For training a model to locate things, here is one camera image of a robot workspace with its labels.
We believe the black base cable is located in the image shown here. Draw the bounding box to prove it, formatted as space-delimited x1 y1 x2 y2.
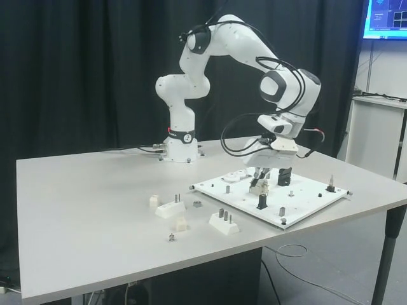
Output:
107 143 168 156

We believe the white peg holder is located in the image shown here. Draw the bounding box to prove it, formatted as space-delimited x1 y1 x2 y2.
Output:
155 201 187 219
209 213 240 236

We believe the grey floor cable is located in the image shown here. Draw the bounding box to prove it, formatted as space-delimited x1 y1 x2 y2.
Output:
275 243 378 305

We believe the blue screen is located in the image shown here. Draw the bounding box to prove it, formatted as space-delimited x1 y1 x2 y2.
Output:
362 0 407 41

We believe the dark table leg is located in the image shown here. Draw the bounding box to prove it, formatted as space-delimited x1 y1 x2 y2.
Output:
371 206 401 305

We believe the small white camera box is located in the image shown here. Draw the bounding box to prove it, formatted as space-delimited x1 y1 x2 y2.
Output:
256 114 293 135

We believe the black D-SUB plug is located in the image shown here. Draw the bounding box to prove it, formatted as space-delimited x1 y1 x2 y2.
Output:
277 166 293 187

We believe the flat white mounting plate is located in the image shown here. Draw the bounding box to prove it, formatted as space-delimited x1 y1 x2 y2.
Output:
270 137 299 156

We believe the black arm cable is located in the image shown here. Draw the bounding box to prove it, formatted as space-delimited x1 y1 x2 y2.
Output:
179 18 308 159

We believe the beige metal connector block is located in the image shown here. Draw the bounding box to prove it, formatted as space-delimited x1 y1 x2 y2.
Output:
249 180 271 196

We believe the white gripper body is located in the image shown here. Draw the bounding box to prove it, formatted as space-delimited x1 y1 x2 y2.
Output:
243 135 299 170

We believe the white cabinet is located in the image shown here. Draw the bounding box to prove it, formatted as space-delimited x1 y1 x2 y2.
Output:
336 95 407 184

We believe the white task board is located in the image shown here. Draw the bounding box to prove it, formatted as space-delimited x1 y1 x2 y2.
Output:
190 167 354 230

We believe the black curtain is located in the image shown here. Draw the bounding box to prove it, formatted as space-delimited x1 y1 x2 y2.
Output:
0 0 373 287

